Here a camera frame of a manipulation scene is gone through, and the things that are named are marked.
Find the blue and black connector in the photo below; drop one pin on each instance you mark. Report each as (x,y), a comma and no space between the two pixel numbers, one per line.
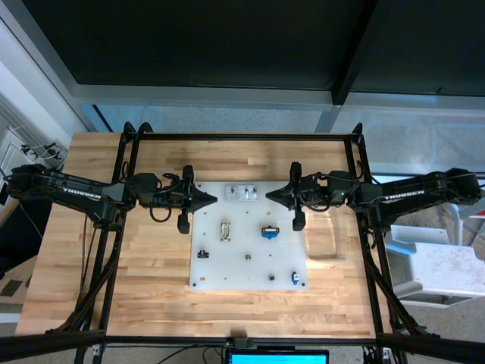
(270,232)

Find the white board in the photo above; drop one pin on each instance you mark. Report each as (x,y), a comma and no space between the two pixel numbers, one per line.
(235,273)

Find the black metal frame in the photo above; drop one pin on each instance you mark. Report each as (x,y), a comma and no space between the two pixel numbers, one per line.
(242,137)

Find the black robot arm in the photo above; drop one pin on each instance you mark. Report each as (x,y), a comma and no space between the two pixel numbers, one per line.
(81,191)
(401,197)

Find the grey metal chair frame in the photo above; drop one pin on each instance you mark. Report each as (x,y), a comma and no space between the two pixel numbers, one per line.
(459,227)

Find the blue laptop screen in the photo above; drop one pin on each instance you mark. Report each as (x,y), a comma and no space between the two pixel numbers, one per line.
(276,358)

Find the clear plastic tub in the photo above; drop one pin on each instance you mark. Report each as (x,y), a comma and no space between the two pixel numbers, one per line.
(322,242)

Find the white plastic stool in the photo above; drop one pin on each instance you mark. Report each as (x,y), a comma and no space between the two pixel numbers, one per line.
(447,261)

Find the small blue connector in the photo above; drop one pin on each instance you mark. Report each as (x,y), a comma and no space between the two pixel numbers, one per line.
(295,277)

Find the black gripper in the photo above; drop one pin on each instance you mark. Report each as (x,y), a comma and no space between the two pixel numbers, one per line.
(308,197)
(170,197)

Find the small black fixed camera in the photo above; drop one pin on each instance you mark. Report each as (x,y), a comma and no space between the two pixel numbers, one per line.
(241,339)

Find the beige multipin connector housing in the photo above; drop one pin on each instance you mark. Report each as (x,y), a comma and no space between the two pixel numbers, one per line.
(226,231)

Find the small black clamp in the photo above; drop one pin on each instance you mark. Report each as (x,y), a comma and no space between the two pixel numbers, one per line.
(203,254)

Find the silver M12 hex nut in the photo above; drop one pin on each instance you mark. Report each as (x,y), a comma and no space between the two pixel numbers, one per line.
(272,278)

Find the brown cardboard box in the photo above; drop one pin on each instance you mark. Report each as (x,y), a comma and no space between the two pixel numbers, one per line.
(26,273)

